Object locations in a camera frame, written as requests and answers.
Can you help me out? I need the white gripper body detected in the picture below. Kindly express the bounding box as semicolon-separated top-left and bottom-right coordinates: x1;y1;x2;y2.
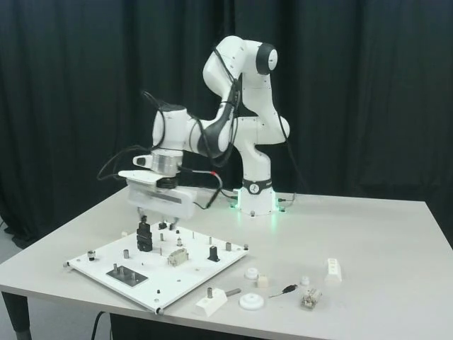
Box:
126;178;197;218

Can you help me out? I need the white peg holder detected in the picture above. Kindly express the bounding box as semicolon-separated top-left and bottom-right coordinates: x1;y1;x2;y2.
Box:
195;288;227;316

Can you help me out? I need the black D-SUB plug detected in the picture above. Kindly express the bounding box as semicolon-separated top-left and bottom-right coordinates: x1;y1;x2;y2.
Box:
135;221;154;252

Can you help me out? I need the white task board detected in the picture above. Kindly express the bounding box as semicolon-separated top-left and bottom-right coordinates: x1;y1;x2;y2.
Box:
63;218;251;315

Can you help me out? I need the white large gear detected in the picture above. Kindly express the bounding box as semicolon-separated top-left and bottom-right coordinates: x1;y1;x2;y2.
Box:
239;293;265;312

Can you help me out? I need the black curtain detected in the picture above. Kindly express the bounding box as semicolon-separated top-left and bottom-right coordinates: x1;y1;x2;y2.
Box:
0;0;453;235

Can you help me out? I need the beige waterproof plug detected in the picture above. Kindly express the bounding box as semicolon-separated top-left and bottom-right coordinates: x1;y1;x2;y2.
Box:
299;287;321;312

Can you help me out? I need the black table leg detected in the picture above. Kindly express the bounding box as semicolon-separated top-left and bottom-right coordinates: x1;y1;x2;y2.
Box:
0;290;30;340

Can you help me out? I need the white holder with holes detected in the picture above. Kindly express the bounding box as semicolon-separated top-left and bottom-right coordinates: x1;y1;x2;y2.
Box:
323;257;344;285

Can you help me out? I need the thin black rod with wire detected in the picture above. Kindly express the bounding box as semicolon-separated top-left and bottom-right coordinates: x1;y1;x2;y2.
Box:
178;168;224;210

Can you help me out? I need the black looped camera cable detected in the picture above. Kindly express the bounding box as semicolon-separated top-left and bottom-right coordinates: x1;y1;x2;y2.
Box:
98;142;157;180

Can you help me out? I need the black cable under table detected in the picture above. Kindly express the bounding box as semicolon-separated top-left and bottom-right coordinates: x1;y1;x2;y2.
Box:
92;310;108;340

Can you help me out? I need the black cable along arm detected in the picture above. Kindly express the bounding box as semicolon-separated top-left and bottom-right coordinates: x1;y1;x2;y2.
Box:
141;47;309;199

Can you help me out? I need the black plug with short cable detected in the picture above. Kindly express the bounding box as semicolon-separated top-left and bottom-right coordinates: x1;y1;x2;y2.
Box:
268;283;297;299

